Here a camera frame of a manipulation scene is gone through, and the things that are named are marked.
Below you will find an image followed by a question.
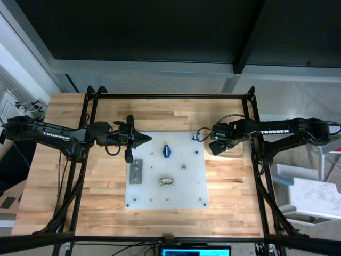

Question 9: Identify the white power strip with plugs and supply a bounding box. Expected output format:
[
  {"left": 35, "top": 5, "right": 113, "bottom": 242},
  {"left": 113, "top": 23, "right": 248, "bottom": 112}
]
[{"left": 14, "top": 100, "right": 48, "bottom": 119}]

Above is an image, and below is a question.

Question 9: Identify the cardboard box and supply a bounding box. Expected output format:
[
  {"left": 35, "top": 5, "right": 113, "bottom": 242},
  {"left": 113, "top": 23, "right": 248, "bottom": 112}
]
[{"left": 0, "top": 180, "right": 27, "bottom": 214}]

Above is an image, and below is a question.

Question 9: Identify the small black camera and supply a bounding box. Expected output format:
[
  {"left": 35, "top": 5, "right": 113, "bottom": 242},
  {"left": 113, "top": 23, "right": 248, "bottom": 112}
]
[{"left": 161, "top": 233, "right": 178, "bottom": 245}]

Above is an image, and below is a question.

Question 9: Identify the black table frame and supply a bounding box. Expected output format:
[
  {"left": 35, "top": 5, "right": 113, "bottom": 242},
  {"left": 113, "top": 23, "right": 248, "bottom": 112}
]
[{"left": 0, "top": 85, "right": 341, "bottom": 256}]

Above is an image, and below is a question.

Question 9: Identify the white mounting board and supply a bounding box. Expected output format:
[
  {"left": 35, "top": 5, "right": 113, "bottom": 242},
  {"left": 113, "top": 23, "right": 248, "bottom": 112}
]
[{"left": 124, "top": 130, "right": 209, "bottom": 210}]

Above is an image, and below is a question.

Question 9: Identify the blue socket with metal insert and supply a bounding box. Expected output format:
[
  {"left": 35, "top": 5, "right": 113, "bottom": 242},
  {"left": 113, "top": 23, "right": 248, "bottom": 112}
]
[{"left": 160, "top": 143, "right": 173, "bottom": 159}]

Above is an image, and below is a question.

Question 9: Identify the white plastic bin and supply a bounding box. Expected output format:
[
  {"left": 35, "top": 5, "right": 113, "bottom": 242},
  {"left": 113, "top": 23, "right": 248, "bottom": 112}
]
[{"left": 271, "top": 163, "right": 320, "bottom": 187}]

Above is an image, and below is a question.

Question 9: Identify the white step stool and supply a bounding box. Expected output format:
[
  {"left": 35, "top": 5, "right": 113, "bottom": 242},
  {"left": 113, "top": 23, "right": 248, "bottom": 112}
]
[{"left": 277, "top": 175, "right": 341, "bottom": 227}]

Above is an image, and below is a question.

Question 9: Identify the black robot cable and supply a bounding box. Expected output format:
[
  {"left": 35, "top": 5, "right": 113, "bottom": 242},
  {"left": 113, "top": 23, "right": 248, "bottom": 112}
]
[
  {"left": 197, "top": 127, "right": 214, "bottom": 141},
  {"left": 105, "top": 138, "right": 121, "bottom": 156},
  {"left": 214, "top": 114, "right": 246, "bottom": 126}
]

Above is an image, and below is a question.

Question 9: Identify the laptop screen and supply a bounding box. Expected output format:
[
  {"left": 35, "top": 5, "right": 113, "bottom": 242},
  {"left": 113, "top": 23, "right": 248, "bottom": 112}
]
[{"left": 159, "top": 245, "right": 232, "bottom": 256}]

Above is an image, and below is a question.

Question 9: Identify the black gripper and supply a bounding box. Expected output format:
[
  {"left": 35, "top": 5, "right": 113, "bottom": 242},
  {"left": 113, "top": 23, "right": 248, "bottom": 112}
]
[
  {"left": 208, "top": 134, "right": 250, "bottom": 157},
  {"left": 111, "top": 115, "right": 152, "bottom": 164}
]

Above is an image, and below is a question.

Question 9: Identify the red and white object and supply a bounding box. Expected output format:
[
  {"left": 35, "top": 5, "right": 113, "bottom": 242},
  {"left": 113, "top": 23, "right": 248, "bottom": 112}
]
[{"left": 328, "top": 138, "right": 341, "bottom": 155}]

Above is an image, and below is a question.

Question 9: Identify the grey metal plate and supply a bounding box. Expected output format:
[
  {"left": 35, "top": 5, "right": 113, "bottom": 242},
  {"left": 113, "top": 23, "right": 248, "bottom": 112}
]
[{"left": 129, "top": 159, "right": 143, "bottom": 185}]

